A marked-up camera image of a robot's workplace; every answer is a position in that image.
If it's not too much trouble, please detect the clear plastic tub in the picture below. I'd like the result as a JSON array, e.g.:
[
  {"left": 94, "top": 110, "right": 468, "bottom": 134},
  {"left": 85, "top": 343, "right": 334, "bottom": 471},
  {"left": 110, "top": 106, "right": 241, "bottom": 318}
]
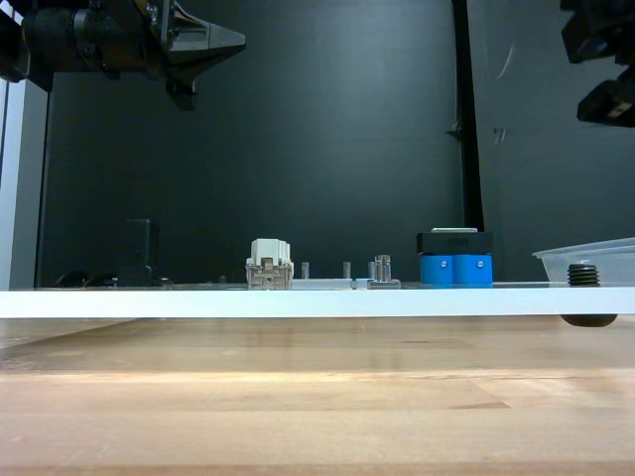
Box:
[{"left": 531, "top": 236, "right": 635, "bottom": 288}]

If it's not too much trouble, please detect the black rubber board foot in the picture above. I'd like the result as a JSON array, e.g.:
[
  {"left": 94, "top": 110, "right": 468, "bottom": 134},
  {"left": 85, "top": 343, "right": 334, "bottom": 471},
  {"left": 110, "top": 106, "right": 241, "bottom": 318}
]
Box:
[{"left": 560, "top": 314, "right": 619, "bottom": 327}]

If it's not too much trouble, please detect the white taskboard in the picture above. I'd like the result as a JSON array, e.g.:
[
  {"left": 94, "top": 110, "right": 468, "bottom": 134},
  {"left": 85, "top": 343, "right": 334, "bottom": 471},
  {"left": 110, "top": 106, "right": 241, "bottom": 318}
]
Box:
[{"left": 0, "top": 283, "right": 635, "bottom": 319}]

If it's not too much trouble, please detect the clear acrylic block with pins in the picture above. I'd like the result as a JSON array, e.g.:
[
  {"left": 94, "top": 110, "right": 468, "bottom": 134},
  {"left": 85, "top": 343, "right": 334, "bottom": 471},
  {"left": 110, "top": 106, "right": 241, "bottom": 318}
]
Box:
[{"left": 291, "top": 261, "right": 378, "bottom": 292}]

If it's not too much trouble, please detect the blue and black socket block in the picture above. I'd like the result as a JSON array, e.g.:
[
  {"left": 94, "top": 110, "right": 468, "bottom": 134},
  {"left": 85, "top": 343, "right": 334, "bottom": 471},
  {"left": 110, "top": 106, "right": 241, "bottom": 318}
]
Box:
[{"left": 415, "top": 227, "right": 495, "bottom": 289}]

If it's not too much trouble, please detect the black screw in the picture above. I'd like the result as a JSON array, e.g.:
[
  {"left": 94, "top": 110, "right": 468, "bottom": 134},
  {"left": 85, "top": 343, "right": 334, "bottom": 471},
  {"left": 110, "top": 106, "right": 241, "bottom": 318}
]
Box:
[{"left": 567, "top": 263, "right": 600, "bottom": 288}]

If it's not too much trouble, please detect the beige connector housing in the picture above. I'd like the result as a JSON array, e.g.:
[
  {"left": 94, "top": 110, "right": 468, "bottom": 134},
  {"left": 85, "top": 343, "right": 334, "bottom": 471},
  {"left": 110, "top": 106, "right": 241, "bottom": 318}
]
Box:
[{"left": 244, "top": 237, "right": 294, "bottom": 290}]

